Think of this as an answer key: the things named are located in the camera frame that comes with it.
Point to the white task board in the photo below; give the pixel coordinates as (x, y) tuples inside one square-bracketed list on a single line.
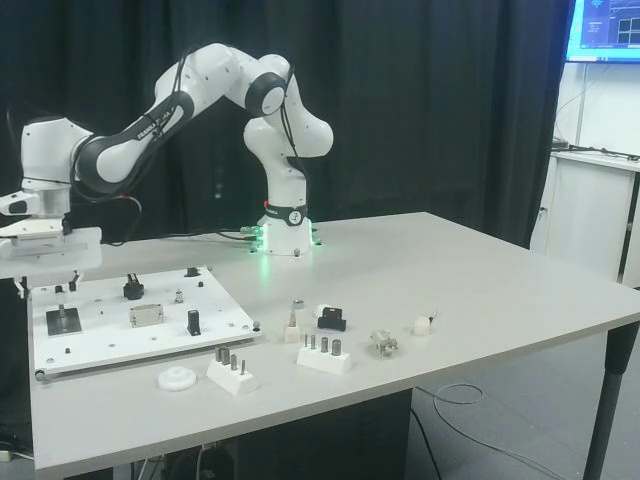
[(105, 345)]

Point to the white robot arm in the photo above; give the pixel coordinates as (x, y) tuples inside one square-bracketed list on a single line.
[(115, 150)]

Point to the white large gear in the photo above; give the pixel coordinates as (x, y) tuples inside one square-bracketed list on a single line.
[(177, 378)]

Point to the black D-SUB plug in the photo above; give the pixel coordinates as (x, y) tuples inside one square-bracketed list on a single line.
[(334, 320)]

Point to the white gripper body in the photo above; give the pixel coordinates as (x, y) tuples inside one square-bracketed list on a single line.
[(55, 260)]

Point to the black cabinet under table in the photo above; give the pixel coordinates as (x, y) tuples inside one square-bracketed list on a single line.
[(300, 440)]

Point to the white round peg holder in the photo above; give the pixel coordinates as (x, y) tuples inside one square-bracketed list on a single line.
[(322, 364)]

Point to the round white plug holder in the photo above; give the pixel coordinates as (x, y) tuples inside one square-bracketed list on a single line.
[(421, 327)]

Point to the blue screen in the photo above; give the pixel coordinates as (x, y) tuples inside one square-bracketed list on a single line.
[(607, 30)]

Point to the black curtain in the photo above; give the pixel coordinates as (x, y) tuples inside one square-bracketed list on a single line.
[(425, 100)]

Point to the small metal round peg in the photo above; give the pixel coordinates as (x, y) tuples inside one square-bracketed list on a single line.
[(313, 344)]

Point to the white cabinet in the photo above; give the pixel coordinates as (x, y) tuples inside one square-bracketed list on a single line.
[(585, 220)]

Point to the large metal round peg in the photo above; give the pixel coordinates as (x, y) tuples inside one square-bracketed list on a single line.
[(337, 347)]

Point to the black table leg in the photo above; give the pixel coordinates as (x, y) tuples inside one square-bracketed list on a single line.
[(607, 400)]

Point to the medium metal square peg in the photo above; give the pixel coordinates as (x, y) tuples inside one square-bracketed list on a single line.
[(233, 361)]

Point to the white square peg holder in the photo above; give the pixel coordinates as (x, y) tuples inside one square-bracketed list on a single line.
[(232, 382)]

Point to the white power strip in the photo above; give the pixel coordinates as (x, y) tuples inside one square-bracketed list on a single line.
[(5, 455)]

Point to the large metal square peg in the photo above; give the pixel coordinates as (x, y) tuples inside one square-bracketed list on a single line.
[(221, 356)]

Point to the small dark plug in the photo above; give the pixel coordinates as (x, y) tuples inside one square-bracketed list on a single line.
[(433, 317)]

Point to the medium metal round peg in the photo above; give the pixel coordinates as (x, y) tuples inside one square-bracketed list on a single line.
[(324, 345)]

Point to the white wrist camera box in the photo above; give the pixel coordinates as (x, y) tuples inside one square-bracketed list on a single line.
[(17, 204)]

